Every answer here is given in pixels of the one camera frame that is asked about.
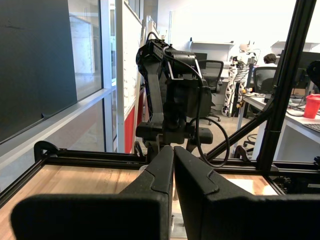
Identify black mesh office chair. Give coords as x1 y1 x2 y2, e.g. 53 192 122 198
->
197 59 225 126
252 66 278 96

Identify black chair base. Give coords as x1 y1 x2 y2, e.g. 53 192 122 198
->
241 133 259 149

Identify black camera cable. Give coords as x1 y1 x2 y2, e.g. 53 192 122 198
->
188 74 230 168

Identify red plastic cup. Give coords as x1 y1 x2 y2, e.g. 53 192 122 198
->
303 93 320 120

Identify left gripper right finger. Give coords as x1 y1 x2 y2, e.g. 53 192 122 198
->
174 146 320 240

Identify white task board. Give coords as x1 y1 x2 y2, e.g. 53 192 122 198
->
171 212 188 240

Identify white desk shelf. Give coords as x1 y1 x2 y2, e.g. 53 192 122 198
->
189 41 236 54

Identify grey window sill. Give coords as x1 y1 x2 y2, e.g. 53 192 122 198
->
0 87 113 171

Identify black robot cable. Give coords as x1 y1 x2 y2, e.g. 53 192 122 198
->
146 31 162 42

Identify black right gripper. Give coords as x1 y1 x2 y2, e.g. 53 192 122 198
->
135 121 214 161

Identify white partition red base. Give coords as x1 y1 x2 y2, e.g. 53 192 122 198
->
122 0 146 154

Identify black keyboard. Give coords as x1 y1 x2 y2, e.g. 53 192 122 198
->
303 123 320 133

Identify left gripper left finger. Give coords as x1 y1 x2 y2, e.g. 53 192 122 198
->
10 146 175 240

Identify white lattice robot legs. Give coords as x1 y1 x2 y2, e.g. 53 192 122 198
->
222 41 262 117

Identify person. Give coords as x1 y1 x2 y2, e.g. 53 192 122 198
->
262 53 278 68

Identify white office desk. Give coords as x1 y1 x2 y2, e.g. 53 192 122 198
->
236 92 320 161

